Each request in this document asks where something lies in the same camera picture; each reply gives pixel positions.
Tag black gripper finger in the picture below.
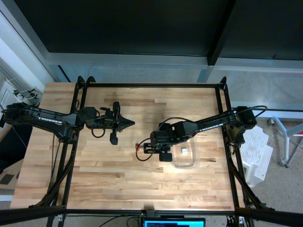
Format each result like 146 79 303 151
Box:
120 122 136 132
120 114 135 124

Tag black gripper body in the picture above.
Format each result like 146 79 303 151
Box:
150 122 176 163
103 101 122 145

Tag clear plastic container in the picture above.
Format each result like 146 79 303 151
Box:
170 136 199 170

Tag black clamp with orange knob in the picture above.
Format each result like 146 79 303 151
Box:
135 142 164 155

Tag laptop screen with blue edge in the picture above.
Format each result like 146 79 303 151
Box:
142 217 206 227

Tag white foam block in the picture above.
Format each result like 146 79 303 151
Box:
239 127 273 189

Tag dark window pane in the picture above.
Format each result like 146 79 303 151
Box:
14 0 237 56

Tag flat brown cardboard box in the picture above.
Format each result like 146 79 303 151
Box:
0 158 24 190

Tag grey metal stand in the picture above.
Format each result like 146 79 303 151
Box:
269 115 303 169

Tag black braided sleeve cable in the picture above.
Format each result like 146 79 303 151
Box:
91 126 107 139

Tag black arched cable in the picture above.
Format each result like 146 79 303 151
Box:
156 117 187 133

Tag long black looped cable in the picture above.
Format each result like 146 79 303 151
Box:
134 138 164 162

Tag black aluminium frame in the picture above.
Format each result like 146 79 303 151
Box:
0 75 303 227

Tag white and black cables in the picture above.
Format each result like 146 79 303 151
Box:
11 87 41 106

